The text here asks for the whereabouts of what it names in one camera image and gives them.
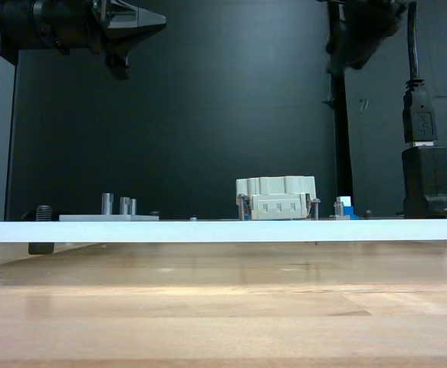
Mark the silver connector mounting screw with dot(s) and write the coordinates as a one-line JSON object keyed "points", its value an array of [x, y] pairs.
{"points": [[241, 207], [315, 209]]}

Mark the white task board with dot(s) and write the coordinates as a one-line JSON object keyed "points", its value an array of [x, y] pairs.
{"points": [[208, 232]]}

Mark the black rubber foot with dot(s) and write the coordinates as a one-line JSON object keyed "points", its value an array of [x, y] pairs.
{"points": [[40, 248]]}

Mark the black frame post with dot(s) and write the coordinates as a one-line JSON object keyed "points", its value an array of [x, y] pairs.
{"points": [[342, 153]]}

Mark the flat aluminium plate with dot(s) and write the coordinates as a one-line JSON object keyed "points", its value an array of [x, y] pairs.
{"points": [[93, 218]]}

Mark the tall silver metal post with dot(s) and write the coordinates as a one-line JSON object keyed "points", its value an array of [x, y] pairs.
{"points": [[107, 205]]}

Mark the short silver metal post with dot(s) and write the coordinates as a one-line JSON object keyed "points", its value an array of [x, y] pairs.
{"points": [[133, 207], [124, 207]]}

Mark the grey multi-pin connector housing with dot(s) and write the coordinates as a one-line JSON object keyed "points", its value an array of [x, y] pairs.
{"points": [[277, 188]]}

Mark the black threaded bolt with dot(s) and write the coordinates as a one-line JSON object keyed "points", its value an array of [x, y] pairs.
{"points": [[43, 213]]}

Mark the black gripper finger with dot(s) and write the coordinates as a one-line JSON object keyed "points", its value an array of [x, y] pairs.
{"points": [[127, 35], [361, 53], [148, 20]]}

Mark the black round screw head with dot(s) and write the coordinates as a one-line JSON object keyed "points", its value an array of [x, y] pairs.
{"points": [[367, 214]]}

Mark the small terminal block connector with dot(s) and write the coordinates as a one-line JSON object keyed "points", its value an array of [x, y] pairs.
{"points": [[347, 211]]}

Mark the black USB socket housing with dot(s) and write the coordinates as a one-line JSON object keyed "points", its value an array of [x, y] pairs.
{"points": [[424, 184]]}

